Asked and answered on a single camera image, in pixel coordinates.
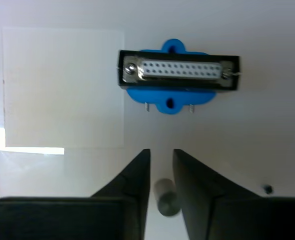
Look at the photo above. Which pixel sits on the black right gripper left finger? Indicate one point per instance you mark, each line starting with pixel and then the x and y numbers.
pixel 135 190

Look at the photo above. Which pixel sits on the white board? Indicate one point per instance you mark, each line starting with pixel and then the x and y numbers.
pixel 225 150

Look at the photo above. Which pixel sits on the black D-sub connector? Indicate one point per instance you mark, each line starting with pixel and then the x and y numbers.
pixel 177 72

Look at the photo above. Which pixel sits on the small dark screw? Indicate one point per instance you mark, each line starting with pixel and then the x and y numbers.
pixel 268 189

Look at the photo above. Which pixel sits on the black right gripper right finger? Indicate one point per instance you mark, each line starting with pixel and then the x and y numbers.
pixel 195 190

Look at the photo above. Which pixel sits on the blue round connector mount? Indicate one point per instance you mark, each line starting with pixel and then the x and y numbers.
pixel 171 103

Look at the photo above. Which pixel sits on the silver 16mm metal cylinder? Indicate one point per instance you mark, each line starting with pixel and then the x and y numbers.
pixel 166 200

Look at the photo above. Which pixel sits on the thin white sheet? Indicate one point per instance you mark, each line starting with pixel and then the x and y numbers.
pixel 62 87

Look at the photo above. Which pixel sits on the small metal mount screw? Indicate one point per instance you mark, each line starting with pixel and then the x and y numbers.
pixel 191 109

